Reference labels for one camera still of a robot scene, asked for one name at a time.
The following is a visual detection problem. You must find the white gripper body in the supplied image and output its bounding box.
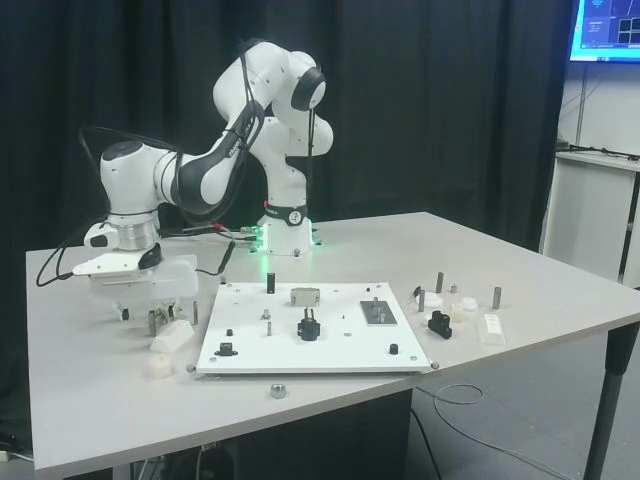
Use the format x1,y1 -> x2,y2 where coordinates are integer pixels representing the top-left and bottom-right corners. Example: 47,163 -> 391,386
88,253 -> 200,304

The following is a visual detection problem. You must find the white peg holder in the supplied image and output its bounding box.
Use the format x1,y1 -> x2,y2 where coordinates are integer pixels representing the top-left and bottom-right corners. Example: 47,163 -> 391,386
478,313 -> 508,347
150,321 -> 196,354

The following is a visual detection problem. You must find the white task board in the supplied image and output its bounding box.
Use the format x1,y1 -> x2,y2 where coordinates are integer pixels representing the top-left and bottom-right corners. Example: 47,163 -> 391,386
192,282 -> 434,377

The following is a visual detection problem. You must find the black D-SUB plug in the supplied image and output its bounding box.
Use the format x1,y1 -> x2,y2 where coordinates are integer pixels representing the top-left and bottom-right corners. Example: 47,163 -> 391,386
426,310 -> 454,339

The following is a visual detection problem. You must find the black curtain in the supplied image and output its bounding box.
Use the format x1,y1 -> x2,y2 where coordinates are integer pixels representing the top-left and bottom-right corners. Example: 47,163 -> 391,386
0,0 -> 572,454

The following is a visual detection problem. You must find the white cabinet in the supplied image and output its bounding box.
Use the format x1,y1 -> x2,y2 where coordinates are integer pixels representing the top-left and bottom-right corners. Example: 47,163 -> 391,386
538,147 -> 640,290

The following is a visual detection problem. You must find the dark table leg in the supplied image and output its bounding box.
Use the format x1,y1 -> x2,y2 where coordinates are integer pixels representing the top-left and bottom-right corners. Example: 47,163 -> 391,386
596,327 -> 640,480

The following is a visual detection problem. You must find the blue screen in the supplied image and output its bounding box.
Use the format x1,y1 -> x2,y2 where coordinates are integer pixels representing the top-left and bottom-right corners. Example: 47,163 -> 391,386
568,0 -> 640,64

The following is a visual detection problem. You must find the black base cable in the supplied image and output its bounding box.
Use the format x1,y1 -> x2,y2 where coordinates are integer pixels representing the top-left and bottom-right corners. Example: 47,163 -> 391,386
160,220 -> 262,247

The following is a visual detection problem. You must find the black looping wrist cable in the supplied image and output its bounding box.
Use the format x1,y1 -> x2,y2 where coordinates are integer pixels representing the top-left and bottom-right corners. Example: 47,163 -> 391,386
33,219 -> 114,290

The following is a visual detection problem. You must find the black shoulder cable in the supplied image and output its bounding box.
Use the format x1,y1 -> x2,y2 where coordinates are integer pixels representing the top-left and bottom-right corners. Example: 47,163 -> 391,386
305,67 -> 321,162

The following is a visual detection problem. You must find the black floor cable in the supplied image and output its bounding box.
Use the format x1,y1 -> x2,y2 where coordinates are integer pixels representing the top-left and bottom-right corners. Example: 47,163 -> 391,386
411,408 -> 444,480

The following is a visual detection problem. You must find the grey floor cable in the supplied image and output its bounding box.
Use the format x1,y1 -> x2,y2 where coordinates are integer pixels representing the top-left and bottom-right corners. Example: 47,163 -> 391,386
431,381 -> 487,417

